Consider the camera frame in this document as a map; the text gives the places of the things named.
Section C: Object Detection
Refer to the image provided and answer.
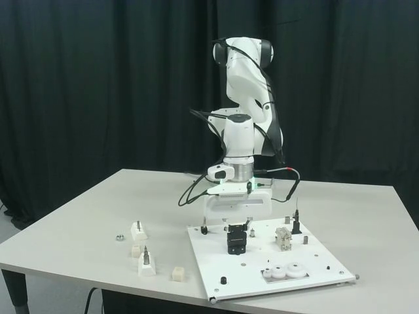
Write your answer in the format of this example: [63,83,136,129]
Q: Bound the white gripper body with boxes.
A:
[204,186,273,217]

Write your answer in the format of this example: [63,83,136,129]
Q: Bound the black D-SUB plug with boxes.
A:
[228,224,248,245]

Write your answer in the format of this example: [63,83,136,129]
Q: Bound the white flat mounting plate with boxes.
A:
[209,182,255,198]

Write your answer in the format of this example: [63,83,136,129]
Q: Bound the white task board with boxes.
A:
[185,217,361,304]

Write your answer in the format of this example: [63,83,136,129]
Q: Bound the white large gear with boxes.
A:
[285,262,308,280]

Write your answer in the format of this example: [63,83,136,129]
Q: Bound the white square peg holder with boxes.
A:
[130,221,147,242]

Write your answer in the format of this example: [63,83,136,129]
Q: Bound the white round peg holder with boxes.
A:
[137,251,158,277]

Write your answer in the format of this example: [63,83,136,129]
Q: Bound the black curtain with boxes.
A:
[0,0,419,226]

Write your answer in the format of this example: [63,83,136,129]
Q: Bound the black table leg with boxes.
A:
[1,270,27,314]

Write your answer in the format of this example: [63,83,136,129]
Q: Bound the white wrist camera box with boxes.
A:
[207,165,235,181]

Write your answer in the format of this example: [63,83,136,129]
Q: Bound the black camera cable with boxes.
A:
[178,107,230,207]

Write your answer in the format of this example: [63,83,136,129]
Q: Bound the thin black rod on wire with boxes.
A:
[253,166,301,203]

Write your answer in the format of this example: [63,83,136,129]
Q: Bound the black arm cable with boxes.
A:
[211,38,286,164]

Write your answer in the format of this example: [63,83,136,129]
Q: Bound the black cable under table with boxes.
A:
[85,287,103,314]

